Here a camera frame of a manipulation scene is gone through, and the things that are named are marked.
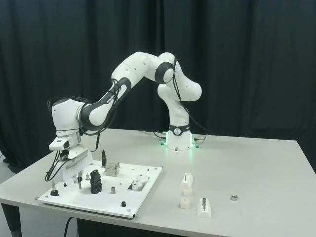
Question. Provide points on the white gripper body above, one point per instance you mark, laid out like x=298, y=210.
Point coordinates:
x=74, y=170

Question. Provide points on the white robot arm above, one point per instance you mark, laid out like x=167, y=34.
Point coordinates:
x=138, y=66

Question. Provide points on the long white peg holder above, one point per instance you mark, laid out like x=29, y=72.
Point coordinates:
x=186, y=184

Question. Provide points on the stepped white peg holder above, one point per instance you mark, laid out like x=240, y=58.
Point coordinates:
x=204, y=212

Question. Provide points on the black D-SUB plug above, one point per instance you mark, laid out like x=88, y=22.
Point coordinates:
x=95, y=182

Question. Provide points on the white task board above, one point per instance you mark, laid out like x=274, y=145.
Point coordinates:
x=74, y=202

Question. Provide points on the metal bolt with black base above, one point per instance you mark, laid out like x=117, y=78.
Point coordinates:
x=53, y=192

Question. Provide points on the white box with dark window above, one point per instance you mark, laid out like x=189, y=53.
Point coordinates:
x=59, y=144

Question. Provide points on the white medium gear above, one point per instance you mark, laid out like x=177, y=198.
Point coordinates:
x=137, y=185

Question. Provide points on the white large gear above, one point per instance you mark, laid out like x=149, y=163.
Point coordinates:
x=142, y=178

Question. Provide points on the black box under table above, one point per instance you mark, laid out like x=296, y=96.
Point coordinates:
x=123, y=229

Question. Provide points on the black table leg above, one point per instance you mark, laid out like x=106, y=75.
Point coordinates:
x=10, y=222

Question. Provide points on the small white holder block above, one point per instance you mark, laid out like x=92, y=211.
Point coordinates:
x=185, y=202

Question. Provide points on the black curtain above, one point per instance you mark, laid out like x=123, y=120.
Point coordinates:
x=37, y=49

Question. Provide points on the flat white mount plate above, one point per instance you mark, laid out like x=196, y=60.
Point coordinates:
x=76, y=152

